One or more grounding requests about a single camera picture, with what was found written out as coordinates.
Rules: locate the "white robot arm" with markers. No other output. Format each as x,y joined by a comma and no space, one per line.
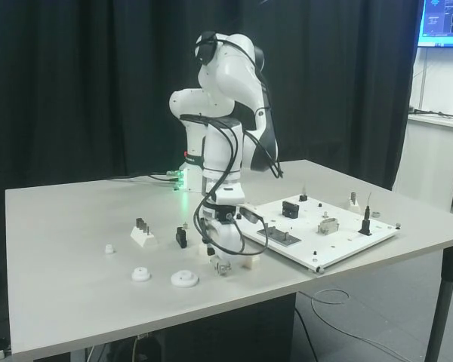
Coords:
226,151

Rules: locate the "metal BNC plug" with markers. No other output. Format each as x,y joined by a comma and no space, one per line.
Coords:
185,225

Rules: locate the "metal bolt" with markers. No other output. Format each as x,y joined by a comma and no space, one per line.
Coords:
353,197

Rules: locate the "black D-SUB plug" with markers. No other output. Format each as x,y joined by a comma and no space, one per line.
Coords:
181,237

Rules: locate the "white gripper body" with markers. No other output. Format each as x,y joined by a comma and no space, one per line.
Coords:
226,237

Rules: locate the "blue screen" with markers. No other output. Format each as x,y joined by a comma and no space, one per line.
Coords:
443,22

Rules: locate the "white peg holder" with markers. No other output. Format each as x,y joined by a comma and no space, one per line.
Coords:
143,238

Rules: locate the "dark table leg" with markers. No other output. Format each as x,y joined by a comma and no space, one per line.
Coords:
447,301

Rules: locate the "white plug holder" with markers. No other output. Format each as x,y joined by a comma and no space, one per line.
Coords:
252,262

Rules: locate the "white task board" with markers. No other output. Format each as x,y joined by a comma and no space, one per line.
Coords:
324,241

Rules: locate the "white large gear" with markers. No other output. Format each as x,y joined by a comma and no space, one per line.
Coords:
185,280

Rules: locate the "black curtain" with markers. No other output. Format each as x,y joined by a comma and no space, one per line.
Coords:
79,94

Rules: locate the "white medium gear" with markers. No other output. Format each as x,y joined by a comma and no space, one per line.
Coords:
141,275

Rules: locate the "grey waterproof plug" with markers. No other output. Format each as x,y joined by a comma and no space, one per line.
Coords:
222,269

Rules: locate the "white small gear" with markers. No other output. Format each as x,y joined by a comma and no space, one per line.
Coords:
108,249

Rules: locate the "white bolt holder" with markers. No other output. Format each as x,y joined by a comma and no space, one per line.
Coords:
354,204

